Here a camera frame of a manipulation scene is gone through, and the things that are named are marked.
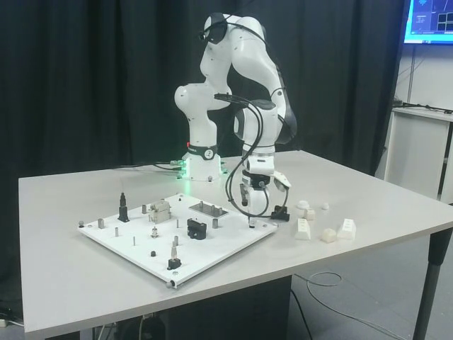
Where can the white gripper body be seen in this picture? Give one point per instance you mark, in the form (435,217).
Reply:
(260,202)

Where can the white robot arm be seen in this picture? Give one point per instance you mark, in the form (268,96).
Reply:
(214,67)

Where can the black connector block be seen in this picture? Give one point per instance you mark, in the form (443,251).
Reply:
(280,213)

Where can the thick metal round peg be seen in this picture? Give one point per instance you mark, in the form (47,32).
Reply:
(214,224)

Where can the white task board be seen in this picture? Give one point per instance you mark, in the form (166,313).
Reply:
(212,248)

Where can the white sloped holder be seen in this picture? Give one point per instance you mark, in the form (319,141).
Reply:
(302,230)
(347,229)

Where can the small white cube holder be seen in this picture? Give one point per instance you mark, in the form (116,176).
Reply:
(328,236)
(310,214)

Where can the black D-SUB plug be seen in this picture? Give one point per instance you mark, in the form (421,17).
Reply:
(195,229)

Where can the white small gear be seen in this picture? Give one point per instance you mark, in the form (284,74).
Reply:
(325,205)

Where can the metal USB plug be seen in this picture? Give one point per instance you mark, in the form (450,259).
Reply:
(173,260)

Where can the beige connector block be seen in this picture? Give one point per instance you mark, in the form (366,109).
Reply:
(160,212)

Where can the metal BNC plug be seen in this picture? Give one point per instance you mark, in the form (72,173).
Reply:
(154,232)

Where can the tall black plug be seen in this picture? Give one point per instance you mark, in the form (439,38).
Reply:
(122,210)

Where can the white cabinet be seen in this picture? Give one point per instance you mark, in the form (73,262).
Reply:
(417,156)

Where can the dark grey table leg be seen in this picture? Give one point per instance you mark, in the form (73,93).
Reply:
(430,283)

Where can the black curtain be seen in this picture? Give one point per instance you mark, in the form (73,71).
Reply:
(88,71)

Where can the blue screen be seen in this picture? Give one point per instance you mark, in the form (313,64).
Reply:
(428,21)

